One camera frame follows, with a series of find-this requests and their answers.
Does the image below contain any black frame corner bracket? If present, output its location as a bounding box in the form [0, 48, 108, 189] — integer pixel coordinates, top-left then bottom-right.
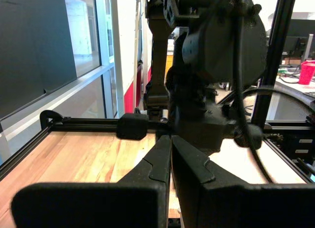
[40, 109, 65, 130]

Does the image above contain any dark wall panel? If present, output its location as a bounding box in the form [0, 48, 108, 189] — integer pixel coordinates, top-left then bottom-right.
[0, 0, 77, 118]

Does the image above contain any red plastic cup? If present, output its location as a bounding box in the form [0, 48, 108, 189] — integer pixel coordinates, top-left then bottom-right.
[298, 60, 315, 85]

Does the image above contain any white office desk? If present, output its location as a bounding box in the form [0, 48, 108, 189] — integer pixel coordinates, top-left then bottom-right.
[267, 72, 315, 120]

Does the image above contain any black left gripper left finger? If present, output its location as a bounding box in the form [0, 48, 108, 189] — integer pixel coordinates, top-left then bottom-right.
[11, 134, 172, 228]

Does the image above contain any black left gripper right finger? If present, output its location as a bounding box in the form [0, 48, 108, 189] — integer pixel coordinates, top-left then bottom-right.
[171, 135, 315, 228]

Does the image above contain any black aluminium table frame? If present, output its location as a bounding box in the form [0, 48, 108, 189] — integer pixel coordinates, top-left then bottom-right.
[0, 0, 315, 184]

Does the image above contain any black computer monitor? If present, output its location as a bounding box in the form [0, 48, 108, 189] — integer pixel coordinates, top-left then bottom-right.
[283, 18, 315, 59]

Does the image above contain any black controller box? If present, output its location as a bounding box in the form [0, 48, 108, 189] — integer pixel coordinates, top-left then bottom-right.
[267, 131, 315, 164]

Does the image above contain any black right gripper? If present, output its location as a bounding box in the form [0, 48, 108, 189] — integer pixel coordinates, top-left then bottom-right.
[116, 104, 263, 157]

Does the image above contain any red cabinet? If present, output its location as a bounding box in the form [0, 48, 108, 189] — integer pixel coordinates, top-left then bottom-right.
[124, 65, 143, 114]

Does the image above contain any glass window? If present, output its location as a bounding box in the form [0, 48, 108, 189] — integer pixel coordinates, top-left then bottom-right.
[63, 0, 124, 119]

